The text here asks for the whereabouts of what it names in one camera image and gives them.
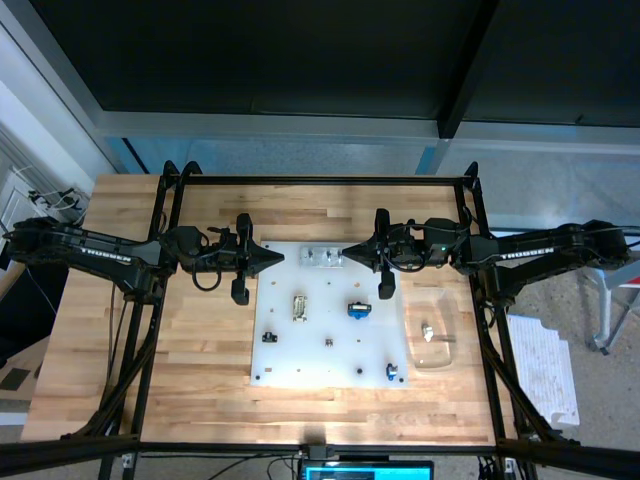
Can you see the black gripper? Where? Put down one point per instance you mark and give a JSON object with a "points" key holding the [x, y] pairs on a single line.
{"points": [[383, 250], [243, 250]]}

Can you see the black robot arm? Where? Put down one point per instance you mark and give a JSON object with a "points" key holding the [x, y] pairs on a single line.
{"points": [[525, 255], [100, 252]]}

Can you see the large blue black connector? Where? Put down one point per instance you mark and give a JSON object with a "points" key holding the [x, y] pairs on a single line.
{"points": [[357, 312]]}

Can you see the beige connector housing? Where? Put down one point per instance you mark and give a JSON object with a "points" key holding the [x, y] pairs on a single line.
{"points": [[299, 307]]}

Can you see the white RJ45 connector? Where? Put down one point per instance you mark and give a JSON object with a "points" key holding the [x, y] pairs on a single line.
{"points": [[426, 331]]}

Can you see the white taskboard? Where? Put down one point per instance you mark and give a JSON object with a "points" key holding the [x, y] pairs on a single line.
{"points": [[310, 360]]}

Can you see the small blue connector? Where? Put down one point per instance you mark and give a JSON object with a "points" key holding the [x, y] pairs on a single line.
{"points": [[390, 372]]}

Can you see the aluminium bar block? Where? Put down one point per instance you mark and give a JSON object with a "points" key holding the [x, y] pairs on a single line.
{"points": [[320, 257]]}

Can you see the small black socket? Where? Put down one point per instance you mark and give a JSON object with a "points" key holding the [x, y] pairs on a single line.
{"points": [[270, 337]]}

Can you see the clear plastic tub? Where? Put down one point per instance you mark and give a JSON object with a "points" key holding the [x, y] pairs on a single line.
{"points": [[440, 310]]}

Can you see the white ribbed foam panel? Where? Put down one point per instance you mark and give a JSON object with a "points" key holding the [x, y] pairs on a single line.
{"points": [[542, 370]]}

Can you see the power strip with plugs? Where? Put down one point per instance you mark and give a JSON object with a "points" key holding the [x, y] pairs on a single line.
{"points": [[50, 199]]}

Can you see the laptop screen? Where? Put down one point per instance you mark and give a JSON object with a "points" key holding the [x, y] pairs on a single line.
{"points": [[365, 472]]}

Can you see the grey metal stand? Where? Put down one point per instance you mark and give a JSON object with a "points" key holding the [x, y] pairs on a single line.
{"points": [[605, 310]]}

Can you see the brown cardboard box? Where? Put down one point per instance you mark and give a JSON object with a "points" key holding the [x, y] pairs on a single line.
{"points": [[25, 357]]}

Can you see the black table camera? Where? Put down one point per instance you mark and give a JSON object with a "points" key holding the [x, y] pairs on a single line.
{"points": [[319, 451]]}

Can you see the black wall post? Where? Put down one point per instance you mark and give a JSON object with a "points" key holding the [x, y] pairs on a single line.
{"points": [[465, 75]]}

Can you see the silver corner bracket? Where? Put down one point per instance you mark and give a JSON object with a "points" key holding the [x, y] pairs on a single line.
{"points": [[127, 460], [510, 464]]}

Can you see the black aluminium frame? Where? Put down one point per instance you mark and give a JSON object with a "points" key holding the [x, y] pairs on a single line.
{"points": [[50, 457]]}

